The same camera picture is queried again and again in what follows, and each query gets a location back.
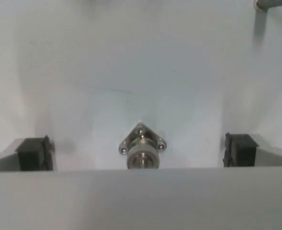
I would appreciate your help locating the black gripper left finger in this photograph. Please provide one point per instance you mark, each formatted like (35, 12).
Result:
(34, 155)

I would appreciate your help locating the metal round peg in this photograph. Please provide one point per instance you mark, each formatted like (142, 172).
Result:
(262, 4)

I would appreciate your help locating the white task board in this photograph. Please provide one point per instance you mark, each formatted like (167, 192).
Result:
(141, 72)

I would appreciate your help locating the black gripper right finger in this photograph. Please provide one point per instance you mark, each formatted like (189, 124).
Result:
(240, 151)

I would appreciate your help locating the metal BNC plug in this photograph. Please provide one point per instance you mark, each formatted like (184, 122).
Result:
(142, 159)

